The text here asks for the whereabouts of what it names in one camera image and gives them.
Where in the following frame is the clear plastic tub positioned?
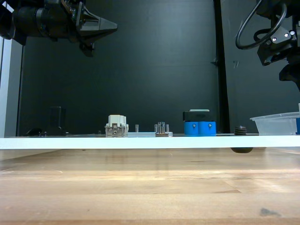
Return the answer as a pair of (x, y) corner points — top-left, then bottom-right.
(249, 112), (300, 136)

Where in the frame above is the black threaded bolt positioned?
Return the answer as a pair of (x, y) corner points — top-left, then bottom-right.
(230, 126), (253, 154)

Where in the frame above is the grey connector housing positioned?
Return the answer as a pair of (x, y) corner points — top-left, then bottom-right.
(105, 114), (129, 138)

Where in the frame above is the blue and black connector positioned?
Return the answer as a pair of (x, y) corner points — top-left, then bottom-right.
(182, 109), (217, 136)

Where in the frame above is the silver metal clip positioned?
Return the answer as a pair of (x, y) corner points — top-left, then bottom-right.
(155, 121), (168, 137)

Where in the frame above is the white board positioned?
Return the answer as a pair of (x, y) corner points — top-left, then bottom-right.
(0, 133), (300, 150)

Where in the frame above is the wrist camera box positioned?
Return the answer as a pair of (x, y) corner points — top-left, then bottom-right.
(257, 23), (296, 67)

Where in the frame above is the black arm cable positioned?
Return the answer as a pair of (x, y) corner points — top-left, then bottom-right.
(235, 0), (288, 51)

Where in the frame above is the black metal frame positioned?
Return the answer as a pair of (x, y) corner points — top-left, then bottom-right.
(210, 0), (233, 135)

